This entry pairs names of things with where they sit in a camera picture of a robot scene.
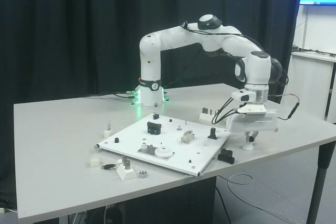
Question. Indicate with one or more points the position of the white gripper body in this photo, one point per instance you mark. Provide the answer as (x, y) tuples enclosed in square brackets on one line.
[(252, 123)]

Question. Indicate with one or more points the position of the white medium gear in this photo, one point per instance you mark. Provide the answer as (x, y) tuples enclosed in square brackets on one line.
[(248, 147)]

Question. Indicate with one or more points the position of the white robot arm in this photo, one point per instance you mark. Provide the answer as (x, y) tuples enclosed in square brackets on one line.
[(152, 58)]

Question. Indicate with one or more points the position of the white large gear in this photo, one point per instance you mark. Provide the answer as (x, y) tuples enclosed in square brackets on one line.
[(164, 152)]

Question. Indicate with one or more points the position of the white small gear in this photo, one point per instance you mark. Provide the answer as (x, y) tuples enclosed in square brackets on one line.
[(144, 146)]

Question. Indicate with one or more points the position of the black D-SUB plug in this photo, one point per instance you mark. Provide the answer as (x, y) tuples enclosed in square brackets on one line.
[(226, 155)]

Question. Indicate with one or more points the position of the white peg holder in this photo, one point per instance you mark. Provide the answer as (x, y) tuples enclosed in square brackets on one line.
[(126, 174), (207, 117)]

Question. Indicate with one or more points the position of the white cabinet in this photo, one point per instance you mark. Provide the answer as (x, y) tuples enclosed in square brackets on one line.
[(312, 85)]

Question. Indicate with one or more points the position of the dark table leg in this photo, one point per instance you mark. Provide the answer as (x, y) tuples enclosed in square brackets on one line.
[(319, 182)]

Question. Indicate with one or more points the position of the white task board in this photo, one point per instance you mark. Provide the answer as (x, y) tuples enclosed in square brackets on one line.
[(168, 140)]

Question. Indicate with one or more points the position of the metal hex nut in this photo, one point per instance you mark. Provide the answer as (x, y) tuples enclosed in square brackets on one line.
[(143, 174)]

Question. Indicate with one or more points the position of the metal round peg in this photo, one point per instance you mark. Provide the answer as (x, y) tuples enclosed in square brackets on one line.
[(127, 165), (123, 163)]

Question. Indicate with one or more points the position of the white holder with grey plug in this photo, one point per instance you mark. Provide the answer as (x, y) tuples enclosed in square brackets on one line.
[(108, 130)]

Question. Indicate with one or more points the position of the small white holder block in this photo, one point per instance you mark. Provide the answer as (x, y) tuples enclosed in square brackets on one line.
[(95, 161)]

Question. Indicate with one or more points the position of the black curtain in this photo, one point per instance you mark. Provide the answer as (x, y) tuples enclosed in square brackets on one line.
[(78, 24)]

